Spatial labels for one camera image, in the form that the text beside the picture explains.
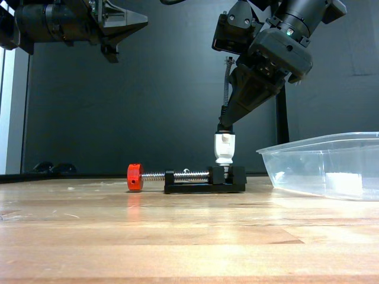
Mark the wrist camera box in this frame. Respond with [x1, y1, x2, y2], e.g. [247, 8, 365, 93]
[211, 1, 263, 57]

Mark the black aluminium table frame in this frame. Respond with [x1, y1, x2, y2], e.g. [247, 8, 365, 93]
[0, 161, 278, 184]

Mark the clear plastic tub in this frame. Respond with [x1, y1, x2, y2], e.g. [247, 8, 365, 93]
[256, 131, 379, 203]

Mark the small white block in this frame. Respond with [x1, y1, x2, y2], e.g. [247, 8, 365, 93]
[325, 173, 364, 193]

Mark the black plug with braided cable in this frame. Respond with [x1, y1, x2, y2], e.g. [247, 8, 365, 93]
[216, 56, 237, 135]

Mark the black vertical post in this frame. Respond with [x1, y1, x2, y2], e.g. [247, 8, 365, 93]
[275, 87, 290, 143]

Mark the black vise with red knob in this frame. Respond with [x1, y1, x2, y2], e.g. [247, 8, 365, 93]
[126, 163, 247, 195]

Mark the white power receptacle socket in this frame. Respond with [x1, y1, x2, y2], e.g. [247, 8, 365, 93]
[213, 133, 237, 178]

